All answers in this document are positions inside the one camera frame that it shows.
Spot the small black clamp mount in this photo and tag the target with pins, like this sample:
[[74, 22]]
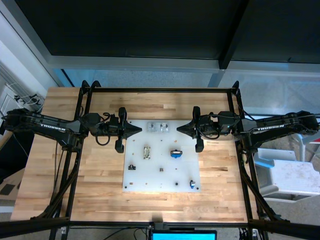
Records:
[[131, 167]]

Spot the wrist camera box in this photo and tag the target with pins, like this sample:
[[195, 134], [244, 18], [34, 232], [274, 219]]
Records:
[[113, 119], [205, 120]]

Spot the white plastic bin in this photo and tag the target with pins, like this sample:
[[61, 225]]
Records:
[[295, 177]]

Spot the pale blue plastic container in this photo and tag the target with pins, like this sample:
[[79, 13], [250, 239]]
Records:
[[265, 156]]

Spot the laptop with blue screen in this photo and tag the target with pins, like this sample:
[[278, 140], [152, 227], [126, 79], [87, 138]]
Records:
[[182, 236]]

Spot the black D-sub connector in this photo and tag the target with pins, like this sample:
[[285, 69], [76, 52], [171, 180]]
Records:
[[176, 152]]

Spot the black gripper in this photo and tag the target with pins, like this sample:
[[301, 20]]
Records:
[[122, 130], [197, 130]]

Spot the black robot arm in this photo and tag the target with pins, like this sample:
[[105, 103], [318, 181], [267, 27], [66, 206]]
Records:
[[50, 125], [270, 128]]

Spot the black upright post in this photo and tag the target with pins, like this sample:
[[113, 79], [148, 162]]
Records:
[[232, 37]]

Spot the black table-level camera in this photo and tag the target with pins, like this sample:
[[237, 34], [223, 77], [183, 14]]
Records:
[[158, 225]]

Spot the blue D-sub mount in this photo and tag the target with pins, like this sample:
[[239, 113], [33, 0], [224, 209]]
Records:
[[176, 156]]

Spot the white mounting board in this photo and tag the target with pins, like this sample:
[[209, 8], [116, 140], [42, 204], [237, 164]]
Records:
[[155, 180]]

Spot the brown cardboard box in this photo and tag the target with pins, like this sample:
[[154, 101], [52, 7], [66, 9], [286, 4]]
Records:
[[10, 182]]

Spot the grey rectangular connector housing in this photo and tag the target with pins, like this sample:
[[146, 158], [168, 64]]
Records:
[[146, 152]]

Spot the white frame foot bracket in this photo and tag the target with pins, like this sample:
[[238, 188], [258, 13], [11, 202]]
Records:
[[255, 232], [64, 230]]

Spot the black table frame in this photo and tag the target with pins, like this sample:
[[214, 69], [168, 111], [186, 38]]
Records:
[[160, 89]]

